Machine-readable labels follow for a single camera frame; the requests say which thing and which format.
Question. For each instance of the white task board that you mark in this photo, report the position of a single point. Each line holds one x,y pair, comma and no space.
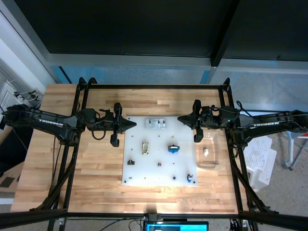
154,173

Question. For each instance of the clear plastic tub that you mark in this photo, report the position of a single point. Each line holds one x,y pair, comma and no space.
211,158

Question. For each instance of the black flat pad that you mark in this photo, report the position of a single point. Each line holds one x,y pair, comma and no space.
7,182

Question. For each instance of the blue black connector socket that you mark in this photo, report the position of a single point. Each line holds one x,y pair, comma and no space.
173,149

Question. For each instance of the grey metal stand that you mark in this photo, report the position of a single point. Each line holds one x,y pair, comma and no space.
290,151

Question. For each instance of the laptop screen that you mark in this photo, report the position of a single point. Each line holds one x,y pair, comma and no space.
175,227

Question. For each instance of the black clamp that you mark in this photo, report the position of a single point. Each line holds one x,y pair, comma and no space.
130,162

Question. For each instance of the black metal frame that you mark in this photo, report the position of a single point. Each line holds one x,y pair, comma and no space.
33,215

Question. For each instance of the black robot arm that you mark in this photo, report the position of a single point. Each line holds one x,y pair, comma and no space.
48,121
264,125

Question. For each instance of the white RJ45 connector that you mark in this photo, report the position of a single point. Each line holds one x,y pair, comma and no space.
206,152

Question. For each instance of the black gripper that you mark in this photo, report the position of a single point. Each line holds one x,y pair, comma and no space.
106,124
209,121

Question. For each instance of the aluminium block with posts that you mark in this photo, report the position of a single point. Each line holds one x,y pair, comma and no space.
155,123

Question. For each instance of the silver frame bracket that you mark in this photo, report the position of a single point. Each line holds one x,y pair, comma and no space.
245,223
61,221

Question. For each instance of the black pillar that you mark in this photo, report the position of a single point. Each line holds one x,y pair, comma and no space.
226,33

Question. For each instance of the small blue clamp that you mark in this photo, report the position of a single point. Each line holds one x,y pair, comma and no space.
189,178

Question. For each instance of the small black camera box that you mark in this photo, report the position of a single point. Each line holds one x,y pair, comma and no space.
152,216

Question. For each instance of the grey connector housing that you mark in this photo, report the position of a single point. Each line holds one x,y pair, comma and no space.
145,148

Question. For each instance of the white foam packaging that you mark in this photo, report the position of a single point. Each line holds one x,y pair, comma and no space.
260,166

